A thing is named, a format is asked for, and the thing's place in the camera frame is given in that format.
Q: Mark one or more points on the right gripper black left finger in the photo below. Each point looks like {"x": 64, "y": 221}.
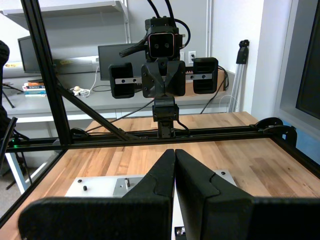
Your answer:
{"x": 112, "y": 220}

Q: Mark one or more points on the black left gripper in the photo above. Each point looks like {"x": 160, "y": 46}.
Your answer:
{"x": 121, "y": 90}

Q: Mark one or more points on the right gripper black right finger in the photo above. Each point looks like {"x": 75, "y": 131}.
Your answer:
{"x": 237, "y": 220}

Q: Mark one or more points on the small silver connector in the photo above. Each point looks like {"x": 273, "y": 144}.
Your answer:
{"x": 180, "y": 231}

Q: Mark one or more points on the grey metal plate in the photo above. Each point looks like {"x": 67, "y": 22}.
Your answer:
{"x": 122, "y": 190}

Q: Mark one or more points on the white mounting board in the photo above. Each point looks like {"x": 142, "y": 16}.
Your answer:
{"x": 95, "y": 186}

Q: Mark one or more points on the black computer monitor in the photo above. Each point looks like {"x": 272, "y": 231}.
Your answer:
{"x": 112, "y": 56}
{"x": 27, "y": 55}

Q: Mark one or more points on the silver aluminium stand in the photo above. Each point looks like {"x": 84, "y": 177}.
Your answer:
{"x": 241, "y": 75}

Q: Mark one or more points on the grey office desk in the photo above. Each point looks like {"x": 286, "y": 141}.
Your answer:
{"x": 37, "y": 105}

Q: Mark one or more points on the teal spine book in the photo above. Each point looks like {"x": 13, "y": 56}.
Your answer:
{"x": 35, "y": 93}

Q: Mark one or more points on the white spine book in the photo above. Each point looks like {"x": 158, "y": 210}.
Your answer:
{"x": 33, "y": 87}

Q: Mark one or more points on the dark glass window pane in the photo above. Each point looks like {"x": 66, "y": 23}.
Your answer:
{"x": 310, "y": 62}

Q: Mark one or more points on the person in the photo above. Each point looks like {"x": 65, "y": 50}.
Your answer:
{"x": 3, "y": 52}

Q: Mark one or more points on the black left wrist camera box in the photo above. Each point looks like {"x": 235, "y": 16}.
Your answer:
{"x": 161, "y": 46}

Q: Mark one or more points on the white wall power outlet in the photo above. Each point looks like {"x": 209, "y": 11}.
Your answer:
{"x": 192, "y": 57}

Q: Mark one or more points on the black aluminium frame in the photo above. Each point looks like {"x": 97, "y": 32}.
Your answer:
{"x": 46, "y": 75}

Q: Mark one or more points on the white wall shelf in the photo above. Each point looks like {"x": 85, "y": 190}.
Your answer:
{"x": 62, "y": 6}

